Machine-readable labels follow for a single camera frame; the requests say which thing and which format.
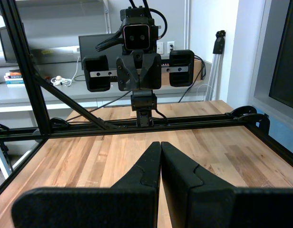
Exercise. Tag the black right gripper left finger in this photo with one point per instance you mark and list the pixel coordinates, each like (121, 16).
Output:
(101, 206)

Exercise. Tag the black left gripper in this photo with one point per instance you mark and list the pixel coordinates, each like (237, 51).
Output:
(97, 83)

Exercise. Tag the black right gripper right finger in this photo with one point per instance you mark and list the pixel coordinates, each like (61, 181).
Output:
(220, 209)

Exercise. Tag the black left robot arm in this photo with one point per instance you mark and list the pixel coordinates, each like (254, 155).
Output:
(144, 102)

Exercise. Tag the black computer monitor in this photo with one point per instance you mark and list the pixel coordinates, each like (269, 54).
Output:
(8, 47)
(88, 47)

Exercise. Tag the brown cardboard box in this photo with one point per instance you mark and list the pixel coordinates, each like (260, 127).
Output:
(198, 69)

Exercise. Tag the black and silver tripod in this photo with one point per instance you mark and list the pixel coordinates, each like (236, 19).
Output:
(219, 45)

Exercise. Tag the grey desk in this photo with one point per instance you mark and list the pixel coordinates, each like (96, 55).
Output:
(22, 95)

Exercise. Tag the stack of books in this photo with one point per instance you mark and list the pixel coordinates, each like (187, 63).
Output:
(14, 79)

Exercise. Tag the white wall outlet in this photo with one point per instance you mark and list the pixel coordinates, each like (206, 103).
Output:
(160, 47)
(170, 46)

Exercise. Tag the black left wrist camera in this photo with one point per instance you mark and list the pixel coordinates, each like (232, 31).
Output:
(137, 38)

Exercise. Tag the black aluminium frame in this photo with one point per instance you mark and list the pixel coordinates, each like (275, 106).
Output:
(25, 71)

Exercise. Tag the large dark wall screen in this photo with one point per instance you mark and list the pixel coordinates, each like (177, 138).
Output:
(286, 59)

